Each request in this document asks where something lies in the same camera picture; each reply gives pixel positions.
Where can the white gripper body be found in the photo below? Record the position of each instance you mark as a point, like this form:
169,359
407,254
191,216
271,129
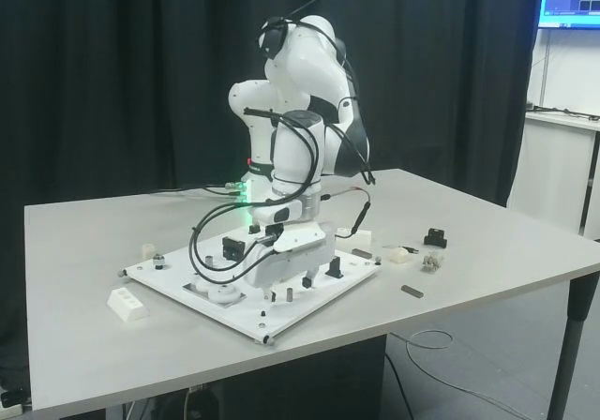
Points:
290,265

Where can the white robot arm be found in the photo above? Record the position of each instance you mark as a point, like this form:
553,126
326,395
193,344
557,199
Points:
300,92

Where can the metal round peg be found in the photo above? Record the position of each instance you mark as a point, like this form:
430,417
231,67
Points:
290,294

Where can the metal square peg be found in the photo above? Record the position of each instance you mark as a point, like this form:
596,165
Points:
412,290
364,252

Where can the black upright plug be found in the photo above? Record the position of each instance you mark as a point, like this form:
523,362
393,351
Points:
335,268

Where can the white large gear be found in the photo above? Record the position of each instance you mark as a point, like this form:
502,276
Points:
226,295

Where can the white task board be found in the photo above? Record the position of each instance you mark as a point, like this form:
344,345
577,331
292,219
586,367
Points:
225,319

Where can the small black plug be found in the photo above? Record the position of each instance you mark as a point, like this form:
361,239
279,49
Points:
253,229

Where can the black D-SUB plug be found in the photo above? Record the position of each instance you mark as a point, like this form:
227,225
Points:
233,248

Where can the white rounded holder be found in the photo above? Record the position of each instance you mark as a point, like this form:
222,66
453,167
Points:
401,256

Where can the metal BNC plug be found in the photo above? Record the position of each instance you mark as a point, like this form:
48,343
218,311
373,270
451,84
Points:
159,260

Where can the small white holder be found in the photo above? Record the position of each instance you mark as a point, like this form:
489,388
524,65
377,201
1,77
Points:
148,250

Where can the black wide plug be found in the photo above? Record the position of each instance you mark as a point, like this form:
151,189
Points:
435,237

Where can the white three-hole holder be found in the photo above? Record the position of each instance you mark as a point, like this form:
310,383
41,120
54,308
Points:
126,304

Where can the black curtains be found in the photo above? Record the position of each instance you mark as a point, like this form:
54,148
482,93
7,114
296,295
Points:
117,87

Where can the white cabinet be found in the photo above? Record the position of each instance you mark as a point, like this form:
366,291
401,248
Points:
553,176

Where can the black table leg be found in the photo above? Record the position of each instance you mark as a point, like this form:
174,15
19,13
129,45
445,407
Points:
569,345

